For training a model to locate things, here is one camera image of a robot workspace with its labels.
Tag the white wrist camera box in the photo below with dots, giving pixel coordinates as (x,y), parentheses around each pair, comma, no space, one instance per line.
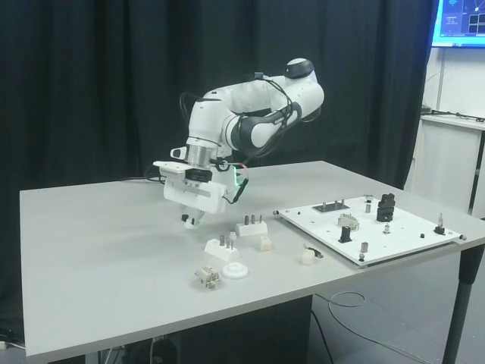
(178,152)

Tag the white large gear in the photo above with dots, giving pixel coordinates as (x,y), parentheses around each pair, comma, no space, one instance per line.
(235,271)

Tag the white cabinet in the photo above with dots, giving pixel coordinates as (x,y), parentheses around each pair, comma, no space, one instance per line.
(447,163)

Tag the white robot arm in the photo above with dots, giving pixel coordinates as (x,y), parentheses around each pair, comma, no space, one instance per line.
(303,93)

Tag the white task board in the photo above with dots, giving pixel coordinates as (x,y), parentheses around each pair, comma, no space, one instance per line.
(401,235)

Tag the black table leg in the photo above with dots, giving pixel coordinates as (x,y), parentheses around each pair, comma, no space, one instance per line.
(462,295)

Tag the white peg holder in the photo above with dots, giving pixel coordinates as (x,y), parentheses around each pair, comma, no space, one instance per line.
(252,228)
(221,250)

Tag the black D-SUB plug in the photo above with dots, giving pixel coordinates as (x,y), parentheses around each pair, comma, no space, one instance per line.
(385,208)

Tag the grey waterproof plug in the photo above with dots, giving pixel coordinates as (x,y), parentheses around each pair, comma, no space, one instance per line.
(206,277)

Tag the small white plug holder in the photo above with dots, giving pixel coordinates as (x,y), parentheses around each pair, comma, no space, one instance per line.
(307,259)

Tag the metal bolt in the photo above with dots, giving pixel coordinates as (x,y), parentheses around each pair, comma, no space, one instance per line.
(440,224)

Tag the black curtains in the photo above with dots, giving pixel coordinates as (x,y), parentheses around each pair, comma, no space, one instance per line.
(94,76)

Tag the metal BNC plug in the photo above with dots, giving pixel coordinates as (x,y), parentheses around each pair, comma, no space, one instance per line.
(387,228)

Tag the black USB plug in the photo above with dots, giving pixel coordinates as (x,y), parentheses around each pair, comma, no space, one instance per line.
(315,252)

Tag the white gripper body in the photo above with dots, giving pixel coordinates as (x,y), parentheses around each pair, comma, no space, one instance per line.
(197,201)

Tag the white cube holder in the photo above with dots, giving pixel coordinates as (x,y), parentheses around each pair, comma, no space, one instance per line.
(264,243)

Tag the blue screen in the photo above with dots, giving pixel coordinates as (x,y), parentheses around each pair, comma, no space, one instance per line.
(460,22)

